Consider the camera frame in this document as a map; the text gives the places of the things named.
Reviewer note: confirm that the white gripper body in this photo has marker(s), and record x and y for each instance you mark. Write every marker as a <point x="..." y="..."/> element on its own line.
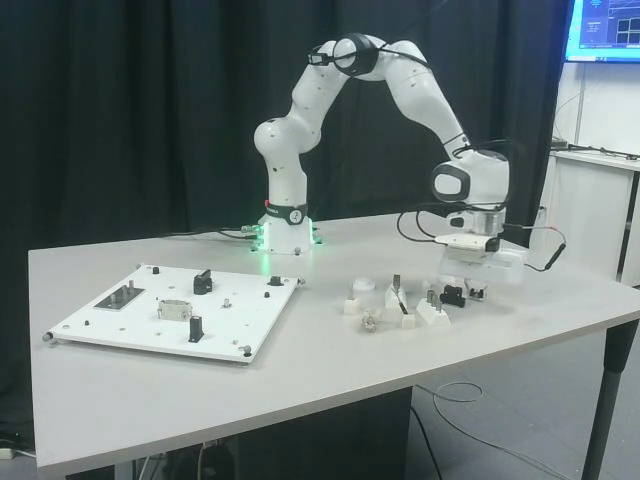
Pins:
<point x="492" y="269"/>

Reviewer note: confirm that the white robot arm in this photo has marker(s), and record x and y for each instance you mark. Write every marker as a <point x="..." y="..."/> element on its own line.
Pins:
<point x="310" y="100"/>

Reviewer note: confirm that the black D-SUB plug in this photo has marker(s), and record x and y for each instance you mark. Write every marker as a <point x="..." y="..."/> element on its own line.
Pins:
<point x="453" y="295"/>

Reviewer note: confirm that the metal square peg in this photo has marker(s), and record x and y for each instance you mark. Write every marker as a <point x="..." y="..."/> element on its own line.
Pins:
<point x="439" y="303"/>

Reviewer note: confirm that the metal round peg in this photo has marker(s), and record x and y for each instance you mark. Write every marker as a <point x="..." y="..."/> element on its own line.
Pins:
<point x="430" y="296"/>

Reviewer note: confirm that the white holder with pegs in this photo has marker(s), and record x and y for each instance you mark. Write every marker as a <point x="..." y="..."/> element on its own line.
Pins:
<point x="434" y="316"/>

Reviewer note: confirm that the small white block holder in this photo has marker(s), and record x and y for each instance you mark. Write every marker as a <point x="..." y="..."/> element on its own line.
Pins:
<point x="408" y="321"/>

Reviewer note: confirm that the slim black plug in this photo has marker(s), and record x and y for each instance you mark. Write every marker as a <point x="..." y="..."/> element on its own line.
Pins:
<point x="401" y="305"/>

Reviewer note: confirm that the metal USB plug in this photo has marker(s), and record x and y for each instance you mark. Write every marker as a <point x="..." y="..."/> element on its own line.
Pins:
<point x="397" y="281"/>

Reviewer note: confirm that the white USB plug holder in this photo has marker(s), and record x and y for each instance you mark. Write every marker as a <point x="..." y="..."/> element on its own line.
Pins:
<point x="392" y="300"/>

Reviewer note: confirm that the white cabinet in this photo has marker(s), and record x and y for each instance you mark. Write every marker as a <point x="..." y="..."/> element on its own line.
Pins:
<point x="585" y="215"/>

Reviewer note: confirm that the clear Ethernet plug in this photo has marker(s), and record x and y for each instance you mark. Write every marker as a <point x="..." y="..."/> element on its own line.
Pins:
<point x="369" y="321"/>

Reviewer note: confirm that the white large gear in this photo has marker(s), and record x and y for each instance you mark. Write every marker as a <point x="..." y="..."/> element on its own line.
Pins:
<point x="363" y="286"/>

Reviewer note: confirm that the small white peg holder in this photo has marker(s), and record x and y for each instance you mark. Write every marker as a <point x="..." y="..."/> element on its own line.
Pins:
<point x="351" y="305"/>

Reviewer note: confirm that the black device on cabinet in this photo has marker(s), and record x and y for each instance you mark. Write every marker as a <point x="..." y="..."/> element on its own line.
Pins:
<point x="560" y="145"/>

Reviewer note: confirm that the black table leg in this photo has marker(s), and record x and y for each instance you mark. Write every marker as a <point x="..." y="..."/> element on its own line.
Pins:
<point x="611" y="395"/>

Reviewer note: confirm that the blue screen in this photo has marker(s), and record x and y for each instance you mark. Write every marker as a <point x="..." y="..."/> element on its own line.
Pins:
<point x="605" y="30"/>

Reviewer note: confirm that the white task board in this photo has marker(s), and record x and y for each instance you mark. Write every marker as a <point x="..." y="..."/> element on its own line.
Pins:
<point x="165" y="325"/>

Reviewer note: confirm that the black curtain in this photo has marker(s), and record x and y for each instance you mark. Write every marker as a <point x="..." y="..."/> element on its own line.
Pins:
<point x="100" y="110"/>

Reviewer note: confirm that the white power strip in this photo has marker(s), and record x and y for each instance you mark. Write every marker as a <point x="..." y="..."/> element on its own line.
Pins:
<point x="6" y="453"/>

